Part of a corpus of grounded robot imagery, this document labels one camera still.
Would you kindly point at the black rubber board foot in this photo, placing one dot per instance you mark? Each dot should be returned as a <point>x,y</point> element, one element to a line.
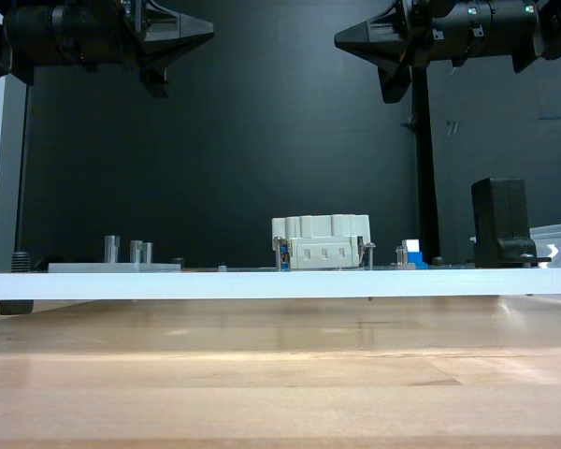
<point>16,307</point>

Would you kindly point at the small silver socket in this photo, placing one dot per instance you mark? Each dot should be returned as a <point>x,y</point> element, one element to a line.
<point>399,256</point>

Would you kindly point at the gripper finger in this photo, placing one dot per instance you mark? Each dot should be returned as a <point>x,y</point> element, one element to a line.
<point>378,42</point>
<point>177,30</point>

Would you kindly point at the black wall pillar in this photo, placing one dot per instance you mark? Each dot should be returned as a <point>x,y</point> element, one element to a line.
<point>425,163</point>

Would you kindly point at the black plastic bracket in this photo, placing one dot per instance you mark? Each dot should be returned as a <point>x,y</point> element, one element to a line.
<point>498,220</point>

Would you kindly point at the grey metal plate with pegs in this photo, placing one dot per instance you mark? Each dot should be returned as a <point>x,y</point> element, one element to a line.
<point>112,267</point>

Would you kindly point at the white task board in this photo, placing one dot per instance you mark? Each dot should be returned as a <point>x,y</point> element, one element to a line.
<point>262,285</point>

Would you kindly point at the beige HAN10E connector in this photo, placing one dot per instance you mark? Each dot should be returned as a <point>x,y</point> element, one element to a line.
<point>322,229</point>

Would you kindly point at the small blue white connector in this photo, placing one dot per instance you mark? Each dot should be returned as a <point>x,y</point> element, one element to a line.
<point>416,259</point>

